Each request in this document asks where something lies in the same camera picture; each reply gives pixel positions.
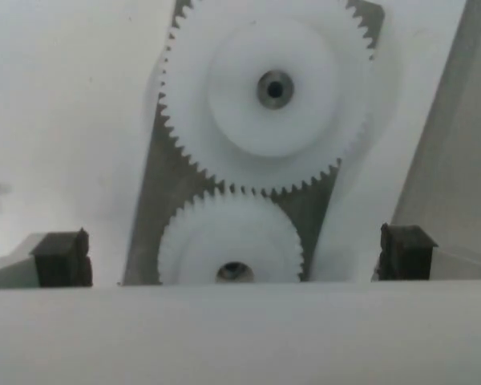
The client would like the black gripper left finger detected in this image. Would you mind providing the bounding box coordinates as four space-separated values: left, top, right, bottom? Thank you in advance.
0 226 94 289

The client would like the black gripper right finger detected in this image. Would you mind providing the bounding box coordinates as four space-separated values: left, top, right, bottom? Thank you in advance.
371 222 481 282

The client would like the white medium gear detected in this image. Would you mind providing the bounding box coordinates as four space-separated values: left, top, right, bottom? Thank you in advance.
156 187 305 285

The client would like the white large gear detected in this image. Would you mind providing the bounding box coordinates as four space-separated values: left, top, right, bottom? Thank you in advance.
156 0 388 200

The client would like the white task board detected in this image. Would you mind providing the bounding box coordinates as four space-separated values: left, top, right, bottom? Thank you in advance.
0 0 469 288

